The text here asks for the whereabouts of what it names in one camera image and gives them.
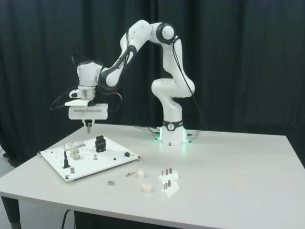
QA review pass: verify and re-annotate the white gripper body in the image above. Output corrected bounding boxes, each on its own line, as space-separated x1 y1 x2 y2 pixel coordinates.
68 104 110 120

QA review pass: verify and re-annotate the white peg holder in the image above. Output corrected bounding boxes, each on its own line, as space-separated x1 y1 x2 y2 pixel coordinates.
159 181 181 198
156 170 179 183

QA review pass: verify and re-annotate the black D-SUB plug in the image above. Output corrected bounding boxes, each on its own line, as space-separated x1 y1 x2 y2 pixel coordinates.
94 135 107 153

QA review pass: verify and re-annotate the black slim tall plug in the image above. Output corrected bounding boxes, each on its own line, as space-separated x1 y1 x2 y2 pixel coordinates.
62 146 70 169

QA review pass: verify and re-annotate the white task board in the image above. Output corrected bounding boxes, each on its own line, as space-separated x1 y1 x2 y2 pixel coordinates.
37 135 141 184

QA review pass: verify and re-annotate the black table leg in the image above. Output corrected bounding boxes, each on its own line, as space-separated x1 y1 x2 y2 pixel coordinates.
1 197 20 229

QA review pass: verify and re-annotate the black curtain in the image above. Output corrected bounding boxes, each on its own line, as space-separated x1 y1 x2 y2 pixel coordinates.
0 0 305 167

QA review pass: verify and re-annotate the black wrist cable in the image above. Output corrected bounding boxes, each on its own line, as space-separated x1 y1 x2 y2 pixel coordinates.
49 92 72 112

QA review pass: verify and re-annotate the black base cable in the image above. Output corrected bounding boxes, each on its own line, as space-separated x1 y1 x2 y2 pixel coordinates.
142 125 163 135

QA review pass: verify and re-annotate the black floor cable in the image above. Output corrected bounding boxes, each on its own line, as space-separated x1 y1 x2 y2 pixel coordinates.
62 209 75 229

